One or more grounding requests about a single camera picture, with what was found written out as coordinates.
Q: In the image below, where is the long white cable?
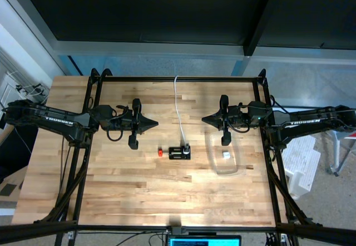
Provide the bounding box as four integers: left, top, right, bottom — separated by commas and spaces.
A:
173, 75, 189, 146

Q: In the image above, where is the screen with blue edge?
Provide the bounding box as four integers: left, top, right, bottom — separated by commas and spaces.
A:
167, 234, 242, 246

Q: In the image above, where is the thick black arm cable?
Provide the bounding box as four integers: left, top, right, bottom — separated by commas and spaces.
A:
228, 104, 252, 132

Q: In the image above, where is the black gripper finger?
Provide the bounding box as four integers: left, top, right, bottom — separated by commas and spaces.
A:
201, 120, 223, 131
201, 111, 223, 121
139, 124, 159, 134
139, 114, 159, 125

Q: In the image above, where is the white plastic step stool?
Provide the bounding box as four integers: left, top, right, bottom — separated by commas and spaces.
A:
280, 136, 318, 201

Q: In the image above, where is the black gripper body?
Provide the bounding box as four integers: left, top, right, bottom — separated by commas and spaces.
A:
219, 94, 243, 147
119, 98, 142, 150

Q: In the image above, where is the black metal frame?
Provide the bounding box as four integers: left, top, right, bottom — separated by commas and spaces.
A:
0, 73, 356, 246

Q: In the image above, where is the small cable bundle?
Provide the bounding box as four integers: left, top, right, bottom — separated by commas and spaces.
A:
11, 72, 47, 96

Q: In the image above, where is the brown cardboard box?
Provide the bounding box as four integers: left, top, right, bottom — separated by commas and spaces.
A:
0, 165, 28, 216

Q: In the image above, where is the clear plastic tub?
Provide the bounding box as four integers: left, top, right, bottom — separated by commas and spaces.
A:
205, 133, 247, 178

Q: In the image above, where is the black vise with red knob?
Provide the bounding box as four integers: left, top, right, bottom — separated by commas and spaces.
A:
157, 145, 192, 161

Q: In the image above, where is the small black camera box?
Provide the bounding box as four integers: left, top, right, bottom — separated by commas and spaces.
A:
166, 224, 185, 235

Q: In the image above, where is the grey metal stand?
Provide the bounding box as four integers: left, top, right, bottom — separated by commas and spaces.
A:
327, 130, 356, 177

